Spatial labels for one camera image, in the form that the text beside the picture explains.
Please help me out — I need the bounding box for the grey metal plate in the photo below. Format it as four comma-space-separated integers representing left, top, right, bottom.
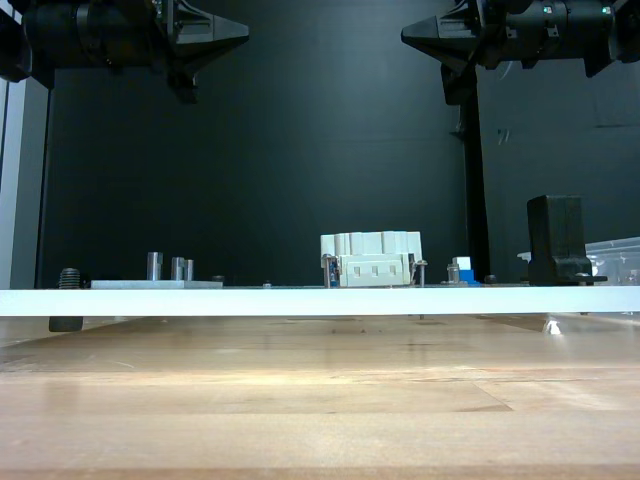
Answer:
90, 278, 224, 290

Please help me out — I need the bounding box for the beige connector hub socket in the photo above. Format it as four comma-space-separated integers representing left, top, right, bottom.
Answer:
319, 229, 430, 289

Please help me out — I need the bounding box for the white plastic board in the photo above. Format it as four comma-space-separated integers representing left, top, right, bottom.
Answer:
0, 279, 640, 319

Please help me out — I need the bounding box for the black plastic bracket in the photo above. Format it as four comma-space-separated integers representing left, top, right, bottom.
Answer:
519, 194, 609, 286

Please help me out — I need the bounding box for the clear plastic tub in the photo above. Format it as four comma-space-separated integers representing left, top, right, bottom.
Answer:
517, 236, 640, 317

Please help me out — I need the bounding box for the small blue white socket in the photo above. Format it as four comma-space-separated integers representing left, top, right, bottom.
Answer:
451, 256, 477, 286

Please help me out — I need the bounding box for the black metal frame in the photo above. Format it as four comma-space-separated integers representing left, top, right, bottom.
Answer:
451, 102, 491, 285

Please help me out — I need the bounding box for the black rubber board foot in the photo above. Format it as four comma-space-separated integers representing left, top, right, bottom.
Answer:
48, 315, 84, 333

